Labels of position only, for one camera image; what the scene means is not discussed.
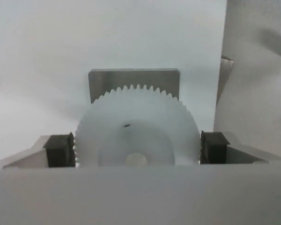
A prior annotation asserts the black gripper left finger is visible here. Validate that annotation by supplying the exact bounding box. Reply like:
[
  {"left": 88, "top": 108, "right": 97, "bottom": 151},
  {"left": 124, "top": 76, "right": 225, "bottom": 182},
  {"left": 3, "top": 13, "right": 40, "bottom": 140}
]
[{"left": 2, "top": 132, "right": 76, "bottom": 170}]

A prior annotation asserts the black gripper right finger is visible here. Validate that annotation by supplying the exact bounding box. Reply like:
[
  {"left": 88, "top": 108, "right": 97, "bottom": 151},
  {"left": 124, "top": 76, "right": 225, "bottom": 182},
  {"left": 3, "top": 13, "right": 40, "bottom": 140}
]
[{"left": 199, "top": 130, "right": 276, "bottom": 165}]

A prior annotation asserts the white large gear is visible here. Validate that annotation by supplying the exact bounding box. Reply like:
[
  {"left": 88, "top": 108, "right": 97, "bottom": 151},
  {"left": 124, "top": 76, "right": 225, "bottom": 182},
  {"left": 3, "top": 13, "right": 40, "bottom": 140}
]
[{"left": 74, "top": 84, "right": 201, "bottom": 168}]

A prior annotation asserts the white task board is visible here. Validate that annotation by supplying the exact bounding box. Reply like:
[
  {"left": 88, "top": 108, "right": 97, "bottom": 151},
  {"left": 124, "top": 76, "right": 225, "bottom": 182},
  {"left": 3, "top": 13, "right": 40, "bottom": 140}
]
[{"left": 0, "top": 0, "right": 235, "bottom": 169}]

